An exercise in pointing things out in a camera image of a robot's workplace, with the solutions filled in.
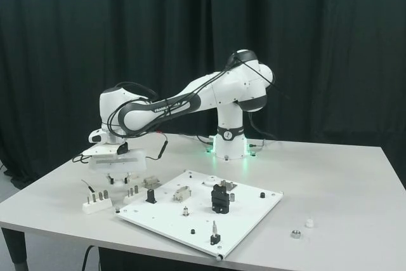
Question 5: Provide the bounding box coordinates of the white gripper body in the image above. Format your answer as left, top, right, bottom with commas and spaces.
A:
88, 155, 149, 176

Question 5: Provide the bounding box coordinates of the metal connector plug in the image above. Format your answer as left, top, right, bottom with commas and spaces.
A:
142, 176, 160, 190

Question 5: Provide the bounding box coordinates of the long white peg holder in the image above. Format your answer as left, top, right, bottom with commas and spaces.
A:
82, 197, 113, 215

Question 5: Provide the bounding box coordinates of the white task board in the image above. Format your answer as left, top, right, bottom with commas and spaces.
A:
114, 169, 284, 261

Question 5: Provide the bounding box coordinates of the black D-SUB plug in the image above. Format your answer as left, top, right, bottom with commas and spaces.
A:
210, 183, 230, 215

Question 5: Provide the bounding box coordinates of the black plug with metal tip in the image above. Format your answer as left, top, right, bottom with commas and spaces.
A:
210, 221, 222, 246

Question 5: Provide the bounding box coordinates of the black table leg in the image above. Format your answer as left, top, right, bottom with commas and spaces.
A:
1, 228, 26, 271

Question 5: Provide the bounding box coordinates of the black curtain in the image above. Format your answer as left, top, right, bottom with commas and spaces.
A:
0, 0, 406, 189

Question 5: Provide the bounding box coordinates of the black plug with wire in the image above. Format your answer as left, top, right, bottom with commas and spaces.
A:
81, 179, 96, 201

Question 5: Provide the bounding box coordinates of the thin black rod on wire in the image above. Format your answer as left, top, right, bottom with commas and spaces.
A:
157, 139, 169, 159

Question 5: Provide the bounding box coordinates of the black base cable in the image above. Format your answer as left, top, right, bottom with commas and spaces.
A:
247, 112, 278, 152

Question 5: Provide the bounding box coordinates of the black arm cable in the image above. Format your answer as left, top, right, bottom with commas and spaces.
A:
107, 51, 277, 141

